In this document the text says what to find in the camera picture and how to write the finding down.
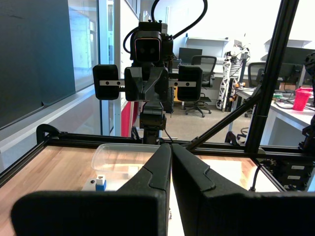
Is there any white desk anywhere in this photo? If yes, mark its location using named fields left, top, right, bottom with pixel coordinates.
left=235, top=87, right=315, bottom=148

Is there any red panel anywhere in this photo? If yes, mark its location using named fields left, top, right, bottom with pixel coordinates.
left=120, top=100, right=139, bottom=137

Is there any black desk monitor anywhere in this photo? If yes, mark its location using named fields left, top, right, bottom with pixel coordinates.
left=178, top=48, right=203, bottom=62
left=280, top=46, right=315, bottom=86

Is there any black office chair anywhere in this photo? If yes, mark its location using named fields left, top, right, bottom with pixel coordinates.
left=247, top=62, right=268, bottom=89
left=185, top=55, right=218, bottom=118

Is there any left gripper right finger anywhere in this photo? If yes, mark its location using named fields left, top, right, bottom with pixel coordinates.
left=172, top=144, right=315, bottom=236

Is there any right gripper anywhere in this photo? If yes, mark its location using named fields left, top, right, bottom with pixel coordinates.
left=93, top=61, right=204, bottom=102

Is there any black table frame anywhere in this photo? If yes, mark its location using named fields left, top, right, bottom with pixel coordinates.
left=0, top=0, right=315, bottom=194

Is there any white taskboard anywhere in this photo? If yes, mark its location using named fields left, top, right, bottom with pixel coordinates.
left=82, top=154, right=258, bottom=236

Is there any white lattice stand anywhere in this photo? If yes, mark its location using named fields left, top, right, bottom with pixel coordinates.
left=216, top=39, right=249, bottom=113

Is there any red bucket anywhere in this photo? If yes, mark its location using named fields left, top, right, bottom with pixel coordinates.
left=292, top=86, right=313, bottom=112

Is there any clear plastic tub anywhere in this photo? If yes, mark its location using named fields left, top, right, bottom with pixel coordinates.
left=91, top=143, right=162, bottom=179

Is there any small blue white connector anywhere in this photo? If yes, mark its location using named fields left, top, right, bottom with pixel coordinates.
left=95, top=174, right=107, bottom=192

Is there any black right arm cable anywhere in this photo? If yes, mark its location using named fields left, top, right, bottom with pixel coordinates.
left=122, top=0, right=209, bottom=54

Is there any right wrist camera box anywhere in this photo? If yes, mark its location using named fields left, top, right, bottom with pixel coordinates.
left=134, top=30, right=162, bottom=62

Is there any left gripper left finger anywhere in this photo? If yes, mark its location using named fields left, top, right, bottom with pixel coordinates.
left=11, top=144, right=172, bottom=236

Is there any white wall shelf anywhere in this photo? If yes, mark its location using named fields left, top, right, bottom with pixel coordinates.
left=186, top=36, right=229, bottom=59

